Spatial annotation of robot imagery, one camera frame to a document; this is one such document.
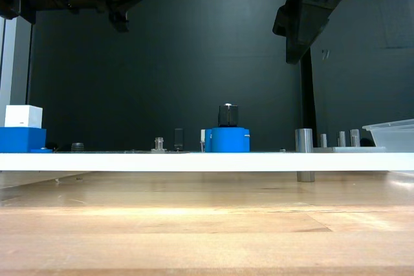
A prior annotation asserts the steel 16mm cylinder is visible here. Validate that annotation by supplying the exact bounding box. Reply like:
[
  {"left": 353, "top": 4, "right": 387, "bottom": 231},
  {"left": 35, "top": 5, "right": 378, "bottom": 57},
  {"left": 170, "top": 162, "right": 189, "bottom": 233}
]
[{"left": 294, "top": 129, "right": 315, "bottom": 182}]

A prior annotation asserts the black vertical post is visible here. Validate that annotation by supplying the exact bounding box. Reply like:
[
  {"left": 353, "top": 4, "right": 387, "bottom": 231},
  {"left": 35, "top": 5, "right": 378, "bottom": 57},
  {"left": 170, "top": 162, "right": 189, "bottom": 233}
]
[{"left": 299, "top": 46, "right": 318, "bottom": 147}]

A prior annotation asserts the grey peg plate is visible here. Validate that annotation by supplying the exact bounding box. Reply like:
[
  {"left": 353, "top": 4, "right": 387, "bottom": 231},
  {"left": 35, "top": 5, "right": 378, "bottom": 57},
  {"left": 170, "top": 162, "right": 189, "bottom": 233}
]
[{"left": 312, "top": 146, "right": 387, "bottom": 153}]

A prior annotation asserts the black block with silver top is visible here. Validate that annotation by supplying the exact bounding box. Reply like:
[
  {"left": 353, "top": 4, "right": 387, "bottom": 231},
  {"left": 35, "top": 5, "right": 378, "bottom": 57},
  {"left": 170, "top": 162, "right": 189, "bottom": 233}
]
[{"left": 218, "top": 103, "right": 239, "bottom": 127}]

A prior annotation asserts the small metal socket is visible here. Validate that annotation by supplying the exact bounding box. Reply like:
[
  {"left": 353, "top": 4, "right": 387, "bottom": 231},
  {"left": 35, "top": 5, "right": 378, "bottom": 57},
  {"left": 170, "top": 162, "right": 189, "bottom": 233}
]
[{"left": 151, "top": 136, "right": 168, "bottom": 153}]

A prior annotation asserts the blue square mount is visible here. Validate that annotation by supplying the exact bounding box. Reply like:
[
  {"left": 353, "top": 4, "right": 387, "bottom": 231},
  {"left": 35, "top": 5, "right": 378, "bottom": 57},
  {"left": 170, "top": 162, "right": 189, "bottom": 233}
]
[{"left": 0, "top": 127, "right": 52, "bottom": 154}]

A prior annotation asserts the white cube plug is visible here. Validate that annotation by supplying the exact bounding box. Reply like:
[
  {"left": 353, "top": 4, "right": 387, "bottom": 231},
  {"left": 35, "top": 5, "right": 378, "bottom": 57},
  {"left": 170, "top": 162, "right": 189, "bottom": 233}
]
[{"left": 5, "top": 104, "right": 43, "bottom": 128}]

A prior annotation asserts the small black connector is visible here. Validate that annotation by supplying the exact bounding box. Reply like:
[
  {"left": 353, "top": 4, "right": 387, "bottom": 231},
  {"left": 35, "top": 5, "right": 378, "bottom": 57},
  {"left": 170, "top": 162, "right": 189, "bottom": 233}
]
[{"left": 173, "top": 129, "right": 185, "bottom": 151}]

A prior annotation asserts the white taskboard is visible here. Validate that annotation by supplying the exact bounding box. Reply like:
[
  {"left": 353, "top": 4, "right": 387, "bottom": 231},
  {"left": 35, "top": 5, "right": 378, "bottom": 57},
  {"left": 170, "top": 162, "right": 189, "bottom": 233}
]
[{"left": 0, "top": 152, "right": 414, "bottom": 173}]

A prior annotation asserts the clear plastic tub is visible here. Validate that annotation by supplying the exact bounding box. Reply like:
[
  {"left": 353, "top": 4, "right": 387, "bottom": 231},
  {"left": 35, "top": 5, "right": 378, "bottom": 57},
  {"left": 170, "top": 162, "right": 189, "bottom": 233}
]
[{"left": 362, "top": 118, "right": 414, "bottom": 153}]

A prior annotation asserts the blue round holder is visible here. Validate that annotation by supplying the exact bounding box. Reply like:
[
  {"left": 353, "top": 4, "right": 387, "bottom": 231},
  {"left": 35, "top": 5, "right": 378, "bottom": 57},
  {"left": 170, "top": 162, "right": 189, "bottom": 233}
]
[{"left": 205, "top": 127, "right": 251, "bottom": 153}]

